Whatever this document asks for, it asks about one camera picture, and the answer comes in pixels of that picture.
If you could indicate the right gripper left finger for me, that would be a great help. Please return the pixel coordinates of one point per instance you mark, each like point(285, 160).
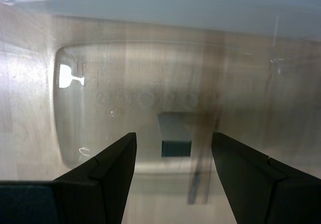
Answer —
point(100, 188)

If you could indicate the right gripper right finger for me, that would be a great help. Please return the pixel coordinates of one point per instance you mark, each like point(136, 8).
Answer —
point(263, 188)

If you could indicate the short grey bar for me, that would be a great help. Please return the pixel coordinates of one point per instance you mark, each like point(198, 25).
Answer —
point(175, 148)

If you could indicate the clear plastic tub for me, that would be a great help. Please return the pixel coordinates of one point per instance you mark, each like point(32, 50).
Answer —
point(150, 70)

